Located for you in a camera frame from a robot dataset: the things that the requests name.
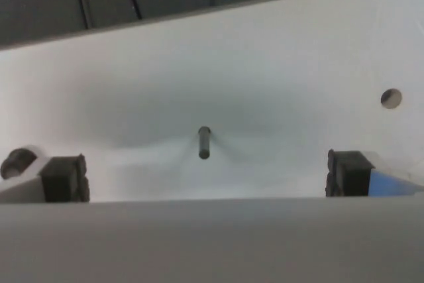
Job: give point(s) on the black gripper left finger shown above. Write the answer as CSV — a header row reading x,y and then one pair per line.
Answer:
x,y
63,180

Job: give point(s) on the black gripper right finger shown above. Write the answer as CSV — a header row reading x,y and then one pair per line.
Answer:
x,y
351,173

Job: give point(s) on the thin metal round peg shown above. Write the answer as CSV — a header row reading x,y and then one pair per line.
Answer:
x,y
204,144

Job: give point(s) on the small black round knob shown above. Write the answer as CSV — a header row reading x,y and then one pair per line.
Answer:
x,y
15,163

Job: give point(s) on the white task board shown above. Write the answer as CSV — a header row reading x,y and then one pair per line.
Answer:
x,y
132,97

